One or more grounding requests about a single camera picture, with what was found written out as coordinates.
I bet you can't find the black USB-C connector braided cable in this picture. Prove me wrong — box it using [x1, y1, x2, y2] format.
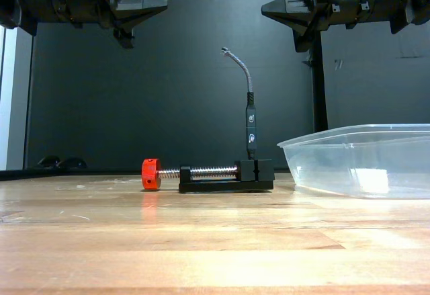
[220, 46, 259, 128]

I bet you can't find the black room column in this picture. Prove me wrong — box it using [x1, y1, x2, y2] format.
[302, 51, 329, 134]

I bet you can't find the clear plastic tub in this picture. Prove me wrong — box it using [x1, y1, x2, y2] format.
[276, 122, 430, 201]

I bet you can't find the small white block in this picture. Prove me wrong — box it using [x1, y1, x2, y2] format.
[355, 168, 390, 195]

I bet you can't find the black clamp with red knob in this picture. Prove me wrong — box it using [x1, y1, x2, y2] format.
[140, 158, 275, 194]

